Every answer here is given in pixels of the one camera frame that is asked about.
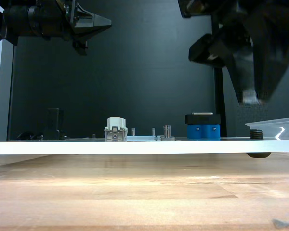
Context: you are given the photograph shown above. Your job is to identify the silver M12 hex nut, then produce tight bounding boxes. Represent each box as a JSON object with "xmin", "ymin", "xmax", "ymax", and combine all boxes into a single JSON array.
[{"xmin": 242, "ymin": 88, "xmax": 261, "ymax": 106}]

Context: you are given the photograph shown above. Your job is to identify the clear plastic tub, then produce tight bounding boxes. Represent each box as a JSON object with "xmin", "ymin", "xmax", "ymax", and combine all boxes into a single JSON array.
[{"xmin": 245, "ymin": 116, "xmax": 289, "ymax": 141}]

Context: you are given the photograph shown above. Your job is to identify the black silver-faced plug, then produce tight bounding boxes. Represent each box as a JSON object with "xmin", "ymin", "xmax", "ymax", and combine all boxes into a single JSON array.
[{"xmin": 184, "ymin": 111, "xmax": 222, "ymax": 126}]

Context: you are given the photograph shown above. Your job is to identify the black threaded bolt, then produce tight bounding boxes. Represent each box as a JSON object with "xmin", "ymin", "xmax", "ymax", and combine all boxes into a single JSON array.
[{"xmin": 245, "ymin": 129, "xmax": 272, "ymax": 160}]

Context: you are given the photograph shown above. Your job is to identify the grey connector housing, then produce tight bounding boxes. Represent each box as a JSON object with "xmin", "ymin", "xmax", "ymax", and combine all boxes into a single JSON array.
[{"xmin": 103, "ymin": 117, "xmax": 129, "ymax": 142}]

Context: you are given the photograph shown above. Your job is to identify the aluminium bar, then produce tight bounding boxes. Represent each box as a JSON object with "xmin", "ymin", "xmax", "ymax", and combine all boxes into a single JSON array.
[{"xmin": 126, "ymin": 135, "xmax": 159, "ymax": 142}]

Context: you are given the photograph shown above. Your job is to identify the white board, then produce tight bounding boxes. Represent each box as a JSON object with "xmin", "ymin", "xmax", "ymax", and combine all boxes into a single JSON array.
[{"xmin": 0, "ymin": 137, "xmax": 289, "ymax": 156}]

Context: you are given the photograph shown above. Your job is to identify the black post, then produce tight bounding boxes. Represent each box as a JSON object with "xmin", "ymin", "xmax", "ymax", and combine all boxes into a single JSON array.
[{"xmin": 211, "ymin": 16, "xmax": 229, "ymax": 137}]

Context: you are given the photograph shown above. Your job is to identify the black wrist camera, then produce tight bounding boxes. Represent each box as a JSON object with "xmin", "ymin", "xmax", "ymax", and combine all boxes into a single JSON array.
[{"xmin": 177, "ymin": 0, "xmax": 215, "ymax": 19}]

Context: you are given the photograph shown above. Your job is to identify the blue plastic bracket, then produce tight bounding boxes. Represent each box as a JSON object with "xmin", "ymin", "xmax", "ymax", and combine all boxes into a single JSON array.
[{"xmin": 186, "ymin": 123, "xmax": 222, "ymax": 141}]

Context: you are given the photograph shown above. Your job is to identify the grey metal wall beam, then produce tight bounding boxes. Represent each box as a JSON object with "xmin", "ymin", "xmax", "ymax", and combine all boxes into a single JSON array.
[{"xmin": 0, "ymin": 36, "xmax": 14, "ymax": 142}]

